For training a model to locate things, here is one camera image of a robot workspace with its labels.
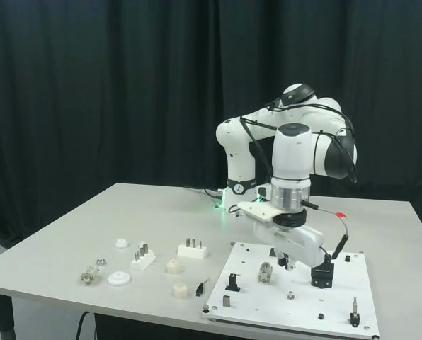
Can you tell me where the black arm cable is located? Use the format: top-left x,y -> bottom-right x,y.
239,92 -> 359,185

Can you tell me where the thin black rod on wire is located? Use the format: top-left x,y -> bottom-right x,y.
302,200 -> 350,260

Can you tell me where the black curtain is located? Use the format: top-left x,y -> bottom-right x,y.
0,0 -> 422,245

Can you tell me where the black plug block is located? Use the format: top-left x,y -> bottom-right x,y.
309,261 -> 336,289

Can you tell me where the white round peg holder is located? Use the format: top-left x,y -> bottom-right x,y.
129,247 -> 158,272

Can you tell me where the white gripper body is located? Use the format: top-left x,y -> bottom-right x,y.
252,221 -> 328,268

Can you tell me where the metal D-SUB connector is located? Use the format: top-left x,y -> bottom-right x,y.
79,266 -> 102,285

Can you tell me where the black USB plug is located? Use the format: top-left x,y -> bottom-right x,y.
195,277 -> 212,297

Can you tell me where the black cable under table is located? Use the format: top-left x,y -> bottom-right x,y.
77,310 -> 92,340

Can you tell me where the white square peg holder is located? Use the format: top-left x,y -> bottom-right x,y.
176,243 -> 210,261

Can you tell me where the black base cable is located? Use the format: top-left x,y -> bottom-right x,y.
183,185 -> 224,200

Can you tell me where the white task board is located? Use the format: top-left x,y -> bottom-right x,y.
200,242 -> 381,340

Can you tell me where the white large gear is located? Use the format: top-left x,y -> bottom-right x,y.
107,271 -> 132,286

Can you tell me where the black cabinet under table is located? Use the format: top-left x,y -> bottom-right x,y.
93,312 -> 212,340

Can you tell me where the flat white mount plate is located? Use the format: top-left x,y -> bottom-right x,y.
236,200 -> 287,225

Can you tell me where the dark table leg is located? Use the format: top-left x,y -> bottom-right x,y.
0,291 -> 16,340

